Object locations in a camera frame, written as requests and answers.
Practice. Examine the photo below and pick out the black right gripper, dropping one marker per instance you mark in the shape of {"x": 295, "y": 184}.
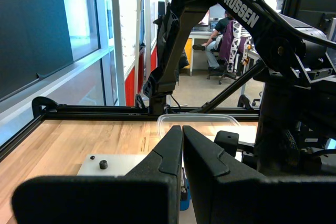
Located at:
{"x": 275, "y": 108}

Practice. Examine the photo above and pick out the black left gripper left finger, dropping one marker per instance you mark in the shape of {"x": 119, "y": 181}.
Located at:
{"x": 105, "y": 197}

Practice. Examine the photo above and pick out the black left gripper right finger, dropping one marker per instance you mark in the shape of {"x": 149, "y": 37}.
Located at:
{"x": 249, "y": 197}

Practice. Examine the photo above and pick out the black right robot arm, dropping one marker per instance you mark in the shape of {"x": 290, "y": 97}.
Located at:
{"x": 241, "y": 9}

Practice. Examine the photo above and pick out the black threaded stud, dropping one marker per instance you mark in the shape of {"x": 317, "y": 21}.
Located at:
{"x": 103, "y": 164}

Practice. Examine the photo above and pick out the white board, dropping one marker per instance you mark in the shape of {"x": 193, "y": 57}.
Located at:
{"x": 118, "y": 163}

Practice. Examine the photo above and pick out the blue clamp block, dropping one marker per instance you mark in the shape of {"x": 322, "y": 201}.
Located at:
{"x": 184, "y": 204}

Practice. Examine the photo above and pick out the black connector with silver top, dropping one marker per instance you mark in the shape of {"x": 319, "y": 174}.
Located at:
{"x": 184, "y": 184}

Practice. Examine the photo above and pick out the clear plastic tub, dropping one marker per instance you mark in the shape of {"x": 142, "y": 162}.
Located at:
{"x": 199, "y": 119}

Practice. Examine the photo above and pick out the purple backed office chair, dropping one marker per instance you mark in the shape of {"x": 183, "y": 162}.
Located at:
{"x": 228, "y": 37}

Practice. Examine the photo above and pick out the person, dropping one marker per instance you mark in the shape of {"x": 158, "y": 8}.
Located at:
{"x": 219, "y": 24}

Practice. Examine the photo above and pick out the computer monitor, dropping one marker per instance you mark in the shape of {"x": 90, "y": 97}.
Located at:
{"x": 216, "y": 24}

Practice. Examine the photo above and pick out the white desk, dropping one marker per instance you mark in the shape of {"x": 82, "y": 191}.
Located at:
{"x": 199, "y": 34}

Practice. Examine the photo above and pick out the black equipment box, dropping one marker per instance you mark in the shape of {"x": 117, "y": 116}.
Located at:
{"x": 317, "y": 3}

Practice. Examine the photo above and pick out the black frame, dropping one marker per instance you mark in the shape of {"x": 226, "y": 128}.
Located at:
{"x": 105, "y": 111}

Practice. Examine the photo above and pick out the grey window frame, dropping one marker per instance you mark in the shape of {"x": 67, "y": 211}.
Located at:
{"x": 118, "y": 51}

